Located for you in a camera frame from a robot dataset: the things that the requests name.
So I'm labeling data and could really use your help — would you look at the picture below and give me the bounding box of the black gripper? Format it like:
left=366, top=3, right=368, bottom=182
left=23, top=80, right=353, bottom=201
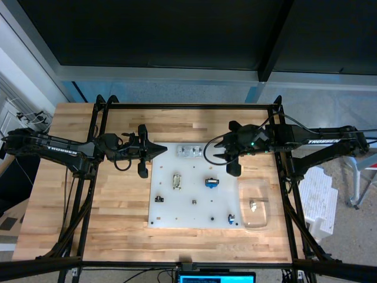
left=119, top=124, right=168, bottom=179
left=214, top=120, right=262, bottom=177

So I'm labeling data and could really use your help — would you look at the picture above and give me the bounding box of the grey connector housing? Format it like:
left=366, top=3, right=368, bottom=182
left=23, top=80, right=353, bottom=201
left=171, top=173, right=183, bottom=191

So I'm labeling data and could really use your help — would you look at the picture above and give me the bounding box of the white task board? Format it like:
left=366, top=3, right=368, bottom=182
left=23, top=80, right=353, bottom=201
left=147, top=142, right=243, bottom=230

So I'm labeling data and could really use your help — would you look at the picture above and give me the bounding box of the clear plastic tub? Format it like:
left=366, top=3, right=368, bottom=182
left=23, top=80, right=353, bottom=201
left=237, top=179, right=270, bottom=232

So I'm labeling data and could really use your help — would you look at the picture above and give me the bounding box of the white foam block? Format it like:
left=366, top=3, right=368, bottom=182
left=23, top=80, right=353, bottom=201
left=297, top=166, right=339, bottom=244

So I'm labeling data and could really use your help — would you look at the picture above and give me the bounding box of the screen with blue edge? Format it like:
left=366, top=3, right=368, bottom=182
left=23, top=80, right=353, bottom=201
left=176, top=271, right=256, bottom=283

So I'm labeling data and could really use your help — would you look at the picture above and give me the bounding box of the grey metal stand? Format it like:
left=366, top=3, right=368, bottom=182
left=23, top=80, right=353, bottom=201
left=343, top=156, right=377, bottom=210

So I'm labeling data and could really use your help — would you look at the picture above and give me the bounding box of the cardboard box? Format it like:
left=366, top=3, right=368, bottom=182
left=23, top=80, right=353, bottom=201
left=0, top=197, right=30, bottom=236

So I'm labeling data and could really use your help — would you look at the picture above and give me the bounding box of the black arm looped cable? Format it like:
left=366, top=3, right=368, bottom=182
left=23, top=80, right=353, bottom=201
left=113, top=153, right=133, bottom=172
left=203, top=113, right=310, bottom=166

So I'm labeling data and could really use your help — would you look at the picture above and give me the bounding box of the blue mount with black connector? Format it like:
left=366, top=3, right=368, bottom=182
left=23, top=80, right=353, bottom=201
left=204, top=176, right=220, bottom=190

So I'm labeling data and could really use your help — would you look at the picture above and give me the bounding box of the black aluminium table frame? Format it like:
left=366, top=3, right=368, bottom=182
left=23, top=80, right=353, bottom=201
left=0, top=94, right=377, bottom=283

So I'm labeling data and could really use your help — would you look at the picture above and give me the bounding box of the black wall post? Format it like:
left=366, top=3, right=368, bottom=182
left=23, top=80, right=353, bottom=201
left=258, top=0, right=295, bottom=83

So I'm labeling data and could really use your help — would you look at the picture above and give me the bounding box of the black and white cable bundle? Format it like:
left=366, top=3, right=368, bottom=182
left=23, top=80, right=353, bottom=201
left=16, top=110, right=52, bottom=127

